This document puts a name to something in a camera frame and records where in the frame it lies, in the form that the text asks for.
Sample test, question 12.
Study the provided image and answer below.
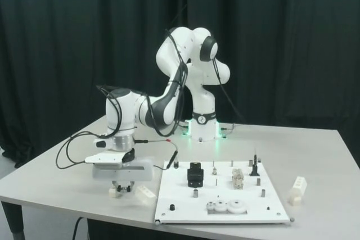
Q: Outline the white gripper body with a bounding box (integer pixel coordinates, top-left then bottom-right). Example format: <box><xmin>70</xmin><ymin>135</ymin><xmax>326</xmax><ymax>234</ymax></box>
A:
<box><xmin>92</xmin><ymin>159</ymin><xmax>155</xmax><ymax>182</ymax></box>

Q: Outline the long white holder block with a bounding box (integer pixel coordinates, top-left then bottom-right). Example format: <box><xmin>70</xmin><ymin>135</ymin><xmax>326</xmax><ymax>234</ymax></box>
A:
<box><xmin>136</xmin><ymin>185</ymin><xmax>158</xmax><ymax>204</ymax></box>

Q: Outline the thin black rod with red tag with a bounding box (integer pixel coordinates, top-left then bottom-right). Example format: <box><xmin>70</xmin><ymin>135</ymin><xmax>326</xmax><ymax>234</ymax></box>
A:
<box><xmin>134</xmin><ymin>138</ymin><xmax>179</xmax><ymax>170</ymax></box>

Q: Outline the black D-SUB plug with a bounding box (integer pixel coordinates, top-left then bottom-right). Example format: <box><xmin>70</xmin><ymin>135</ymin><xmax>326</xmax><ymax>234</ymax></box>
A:
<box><xmin>186</xmin><ymin>162</ymin><xmax>205</xmax><ymax>189</ymax></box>

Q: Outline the cream rectangular connector block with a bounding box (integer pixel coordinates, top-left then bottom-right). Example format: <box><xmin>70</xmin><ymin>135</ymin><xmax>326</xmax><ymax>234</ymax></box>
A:
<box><xmin>231</xmin><ymin>167</ymin><xmax>244</xmax><ymax>189</ymax></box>

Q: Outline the white large gear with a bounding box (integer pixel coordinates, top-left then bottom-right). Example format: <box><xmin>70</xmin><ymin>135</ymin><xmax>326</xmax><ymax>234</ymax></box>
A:
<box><xmin>227</xmin><ymin>199</ymin><xmax>245</xmax><ymax>215</ymax></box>

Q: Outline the dark table leg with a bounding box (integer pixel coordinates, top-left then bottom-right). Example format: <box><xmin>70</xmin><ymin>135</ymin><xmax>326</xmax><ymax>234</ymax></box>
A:
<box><xmin>0</xmin><ymin>201</ymin><xmax>23</xmax><ymax>240</ymax></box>

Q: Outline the white task board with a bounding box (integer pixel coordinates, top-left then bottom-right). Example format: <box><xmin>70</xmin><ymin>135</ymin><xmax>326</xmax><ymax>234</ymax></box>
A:
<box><xmin>154</xmin><ymin>160</ymin><xmax>295</xmax><ymax>218</ymax></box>

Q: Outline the black stepped plug with pin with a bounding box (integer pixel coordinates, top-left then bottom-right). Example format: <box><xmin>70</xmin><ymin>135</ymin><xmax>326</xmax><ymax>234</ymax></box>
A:
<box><xmin>249</xmin><ymin>147</ymin><xmax>260</xmax><ymax>176</ymax></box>

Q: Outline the white block holder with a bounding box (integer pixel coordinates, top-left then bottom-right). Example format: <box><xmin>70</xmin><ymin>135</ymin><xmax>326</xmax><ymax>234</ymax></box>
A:
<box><xmin>287</xmin><ymin>189</ymin><xmax>302</xmax><ymax>205</ymax></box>

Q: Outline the black curtain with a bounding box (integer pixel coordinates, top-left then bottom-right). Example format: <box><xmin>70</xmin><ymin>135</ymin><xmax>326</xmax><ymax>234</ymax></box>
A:
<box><xmin>0</xmin><ymin>0</ymin><xmax>360</xmax><ymax>169</ymax></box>

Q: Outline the tall white holder with holes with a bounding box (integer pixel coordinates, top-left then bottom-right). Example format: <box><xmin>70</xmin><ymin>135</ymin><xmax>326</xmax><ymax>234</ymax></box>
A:
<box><xmin>292</xmin><ymin>176</ymin><xmax>308</xmax><ymax>196</ymax></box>

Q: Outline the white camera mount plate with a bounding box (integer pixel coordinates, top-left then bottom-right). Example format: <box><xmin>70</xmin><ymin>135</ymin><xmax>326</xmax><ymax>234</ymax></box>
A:
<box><xmin>85</xmin><ymin>152</ymin><xmax>131</xmax><ymax>165</ymax></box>

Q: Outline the black wrist loop cable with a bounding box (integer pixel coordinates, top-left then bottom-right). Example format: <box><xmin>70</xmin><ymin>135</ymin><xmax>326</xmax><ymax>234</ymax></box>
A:
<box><xmin>55</xmin><ymin>130</ymin><xmax>114</xmax><ymax>169</ymax></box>

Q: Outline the black cable behind arm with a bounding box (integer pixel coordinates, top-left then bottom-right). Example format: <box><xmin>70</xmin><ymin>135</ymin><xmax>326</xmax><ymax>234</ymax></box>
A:
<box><xmin>212</xmin><ymin>56</ymin><xmax>246</xmax><ymax>123</ymax></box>

